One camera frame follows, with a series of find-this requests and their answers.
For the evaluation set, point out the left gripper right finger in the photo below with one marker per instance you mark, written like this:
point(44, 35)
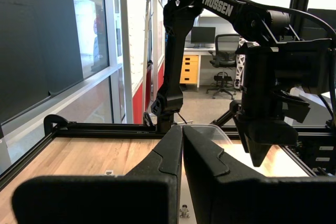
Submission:
point(262, 200)

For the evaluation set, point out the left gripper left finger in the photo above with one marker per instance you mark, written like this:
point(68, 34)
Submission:
point(99, 200)

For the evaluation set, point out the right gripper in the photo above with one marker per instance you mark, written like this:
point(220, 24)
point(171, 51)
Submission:
point(262, 82)

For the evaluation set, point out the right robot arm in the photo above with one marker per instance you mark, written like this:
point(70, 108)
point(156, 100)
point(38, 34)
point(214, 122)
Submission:
point(173, 51)

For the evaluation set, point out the clear plastic container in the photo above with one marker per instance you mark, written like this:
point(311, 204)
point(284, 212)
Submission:
point(210, 131)

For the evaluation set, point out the medium steel peg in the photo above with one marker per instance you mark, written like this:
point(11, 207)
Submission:
point(185, 211)

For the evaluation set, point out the black office chair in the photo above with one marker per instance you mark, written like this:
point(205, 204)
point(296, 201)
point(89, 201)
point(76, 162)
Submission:
point(223, 60)

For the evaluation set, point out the yellow drawer cabinet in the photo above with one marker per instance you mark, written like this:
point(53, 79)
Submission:
point(189, 69)

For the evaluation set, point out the white desk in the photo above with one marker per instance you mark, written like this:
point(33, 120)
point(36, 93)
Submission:
point(198, 51)

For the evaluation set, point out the black computer monitor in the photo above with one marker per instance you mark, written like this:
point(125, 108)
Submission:
point(203, 36)

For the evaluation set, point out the white red partition panel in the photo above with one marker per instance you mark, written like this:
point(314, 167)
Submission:
point(135, 51)
point(158, 51)

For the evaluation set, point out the window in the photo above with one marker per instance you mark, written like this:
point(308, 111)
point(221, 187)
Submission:
point(86, 24)

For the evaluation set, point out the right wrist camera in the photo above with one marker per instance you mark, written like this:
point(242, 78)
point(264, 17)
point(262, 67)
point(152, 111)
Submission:
point(294, 106)

